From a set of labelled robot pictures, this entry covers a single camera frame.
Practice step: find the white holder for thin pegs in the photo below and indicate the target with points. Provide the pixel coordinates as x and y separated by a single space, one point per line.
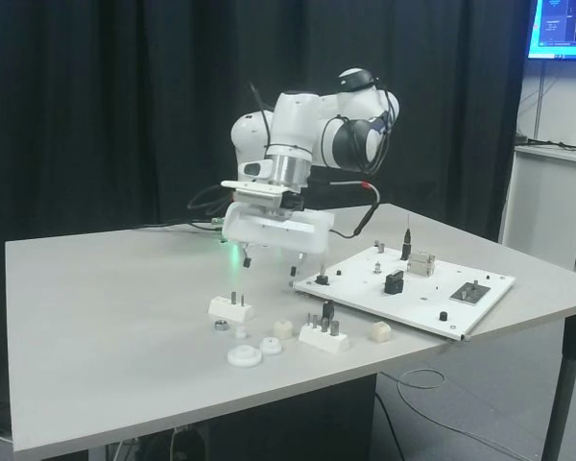
230 311

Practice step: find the white large gear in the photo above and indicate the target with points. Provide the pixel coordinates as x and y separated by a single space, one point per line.
244 356

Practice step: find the white task board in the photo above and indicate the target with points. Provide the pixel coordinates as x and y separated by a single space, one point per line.
365 298

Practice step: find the black curtain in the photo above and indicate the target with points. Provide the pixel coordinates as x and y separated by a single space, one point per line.
101 96

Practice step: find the black cabinet under table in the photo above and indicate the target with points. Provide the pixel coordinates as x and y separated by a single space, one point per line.
245 422

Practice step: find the short metal round peg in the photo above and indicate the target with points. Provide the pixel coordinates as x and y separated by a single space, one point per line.
232 297

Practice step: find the thick metal peg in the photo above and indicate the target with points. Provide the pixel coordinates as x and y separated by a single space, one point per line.
336 329

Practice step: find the dark table leg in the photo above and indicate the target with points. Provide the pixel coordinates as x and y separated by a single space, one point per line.
561 384

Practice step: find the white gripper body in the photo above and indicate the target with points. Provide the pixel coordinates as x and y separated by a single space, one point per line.
273 233

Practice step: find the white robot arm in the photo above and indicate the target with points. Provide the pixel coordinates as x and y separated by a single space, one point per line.
293 120

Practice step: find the white holder for thick pegs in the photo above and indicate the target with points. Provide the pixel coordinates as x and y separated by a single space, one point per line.
324 342

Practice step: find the white cabinet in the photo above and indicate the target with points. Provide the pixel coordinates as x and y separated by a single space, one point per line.
547 211

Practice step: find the white medium gear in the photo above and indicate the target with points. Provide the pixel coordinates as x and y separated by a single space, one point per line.
271 346

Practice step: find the black plug with thin pin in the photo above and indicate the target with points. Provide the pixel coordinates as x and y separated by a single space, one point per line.
406 245
322 278

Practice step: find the small cream block holder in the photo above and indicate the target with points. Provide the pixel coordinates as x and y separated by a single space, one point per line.
283 329
380 332

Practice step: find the slim metal peg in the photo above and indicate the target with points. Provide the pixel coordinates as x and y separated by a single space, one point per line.
309 320

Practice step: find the metal bolt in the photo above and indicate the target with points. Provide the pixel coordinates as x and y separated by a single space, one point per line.
220 324

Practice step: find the blue screen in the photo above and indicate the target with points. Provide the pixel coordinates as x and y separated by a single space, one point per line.
564 29

